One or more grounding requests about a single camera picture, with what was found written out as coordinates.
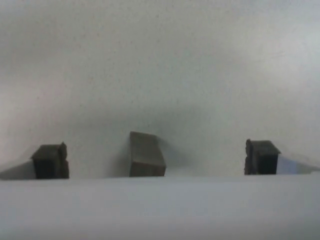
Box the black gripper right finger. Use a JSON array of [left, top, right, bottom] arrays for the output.
[[244, 138, 320, 176]]

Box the metal square peg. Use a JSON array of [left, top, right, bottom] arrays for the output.
[[129, 130, 168, 178]]

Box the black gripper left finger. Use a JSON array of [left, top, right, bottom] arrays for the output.
[[0, 141, 70, 181]]

